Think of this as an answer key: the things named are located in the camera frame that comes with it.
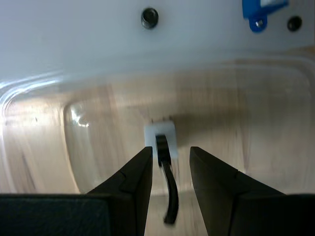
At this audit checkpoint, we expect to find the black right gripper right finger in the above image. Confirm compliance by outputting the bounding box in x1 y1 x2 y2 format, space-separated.
189 146 315 236

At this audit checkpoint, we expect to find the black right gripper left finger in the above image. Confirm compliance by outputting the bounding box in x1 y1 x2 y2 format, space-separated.
0 146 154 236

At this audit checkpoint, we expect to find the black USB plug with cable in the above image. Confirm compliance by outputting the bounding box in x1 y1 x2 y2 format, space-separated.
155 133 179 226

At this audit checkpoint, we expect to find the white connector block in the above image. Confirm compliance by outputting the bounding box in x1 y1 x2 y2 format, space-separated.
143 121 180 159

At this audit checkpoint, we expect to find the white taskboard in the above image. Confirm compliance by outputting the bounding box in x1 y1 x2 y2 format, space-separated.
0 0 315 83

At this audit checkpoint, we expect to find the clear plastic tub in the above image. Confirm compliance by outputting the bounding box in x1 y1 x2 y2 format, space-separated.
0 46 315 197

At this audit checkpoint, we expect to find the small blue clamp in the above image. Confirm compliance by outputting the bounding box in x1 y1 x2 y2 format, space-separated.
242 0 289 34

